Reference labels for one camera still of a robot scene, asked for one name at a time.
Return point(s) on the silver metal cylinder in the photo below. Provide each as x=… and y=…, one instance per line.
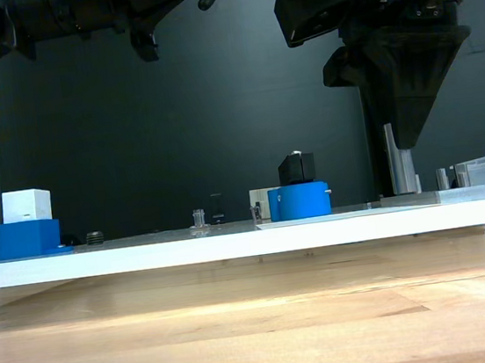
x=402, y=166

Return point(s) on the grey metal peg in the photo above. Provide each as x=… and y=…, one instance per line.
x=418, y=184
x=442, y=179
x=462, y=178

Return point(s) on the grey metal peg block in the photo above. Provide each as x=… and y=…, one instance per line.
x=469, y=193

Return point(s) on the black block with silver pin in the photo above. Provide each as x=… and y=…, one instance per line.
x=296, y=168

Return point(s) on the small clear threaded fitting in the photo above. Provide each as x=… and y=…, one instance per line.
x=199, y=218

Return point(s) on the beige connector housing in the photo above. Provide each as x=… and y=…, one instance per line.
x=259, y=199

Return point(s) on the black threaded knob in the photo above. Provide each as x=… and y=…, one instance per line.
x=95, y=238

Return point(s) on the white cube connector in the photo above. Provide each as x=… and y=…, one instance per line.
x=26, y=205

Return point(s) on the white task board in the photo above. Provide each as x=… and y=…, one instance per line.
x=232, y=244

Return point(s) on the black aluminium frame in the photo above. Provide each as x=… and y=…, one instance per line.
x=375, y=152

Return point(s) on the blue round clamp mount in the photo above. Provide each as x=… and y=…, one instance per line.
x=304, y=200

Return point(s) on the blue square socket mount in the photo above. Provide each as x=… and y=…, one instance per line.
x=28, y=239

